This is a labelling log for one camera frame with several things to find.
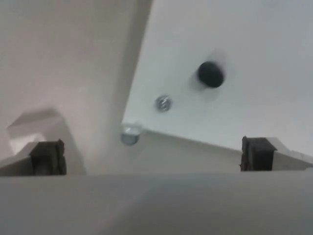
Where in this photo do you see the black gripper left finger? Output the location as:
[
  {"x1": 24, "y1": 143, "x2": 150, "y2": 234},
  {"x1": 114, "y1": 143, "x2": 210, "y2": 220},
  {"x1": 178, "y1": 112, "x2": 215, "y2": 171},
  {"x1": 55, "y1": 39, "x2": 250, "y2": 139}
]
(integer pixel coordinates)
[{"x1": 0, "y1": 138, "x2": 67, "y2": 176}]

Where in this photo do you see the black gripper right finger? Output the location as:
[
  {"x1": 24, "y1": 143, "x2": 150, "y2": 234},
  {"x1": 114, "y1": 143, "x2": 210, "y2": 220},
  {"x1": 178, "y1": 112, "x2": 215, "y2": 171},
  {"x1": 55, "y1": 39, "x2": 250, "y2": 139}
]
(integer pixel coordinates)
[{"x1": 240, "y1": 135, "x2": 313, "y2": 172}]

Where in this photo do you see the white square peg holder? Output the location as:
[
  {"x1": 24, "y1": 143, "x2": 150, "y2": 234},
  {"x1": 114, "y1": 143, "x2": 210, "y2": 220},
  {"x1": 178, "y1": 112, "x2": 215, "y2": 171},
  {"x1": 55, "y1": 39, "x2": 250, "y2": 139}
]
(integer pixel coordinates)
[{"x1": 6, "y1": 107, "x2": 87, "y2": 176}]

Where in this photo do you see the white task board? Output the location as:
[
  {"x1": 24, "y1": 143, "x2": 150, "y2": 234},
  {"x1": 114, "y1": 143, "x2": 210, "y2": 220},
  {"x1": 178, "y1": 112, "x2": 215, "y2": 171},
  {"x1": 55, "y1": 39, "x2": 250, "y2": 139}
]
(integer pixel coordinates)
[{"x1": 121, "y1": 0, "x2": 313, "y2": 158}]

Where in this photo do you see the grey round board foot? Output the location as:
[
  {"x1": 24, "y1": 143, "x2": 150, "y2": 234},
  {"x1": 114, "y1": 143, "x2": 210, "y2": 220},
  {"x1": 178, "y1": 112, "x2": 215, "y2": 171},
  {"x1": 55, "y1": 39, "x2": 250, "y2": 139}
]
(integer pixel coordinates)
[{"x1": 119, "y1": 123, "x2": 143, "y2": 146}]

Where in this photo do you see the small black round knob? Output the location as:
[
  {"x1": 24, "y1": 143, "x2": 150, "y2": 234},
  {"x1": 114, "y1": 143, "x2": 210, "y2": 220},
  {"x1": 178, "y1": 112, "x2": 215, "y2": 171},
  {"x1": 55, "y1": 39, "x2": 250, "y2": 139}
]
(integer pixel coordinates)
[{"x1": 197, "y1": 61, "x2": 226, "y2": 89}]

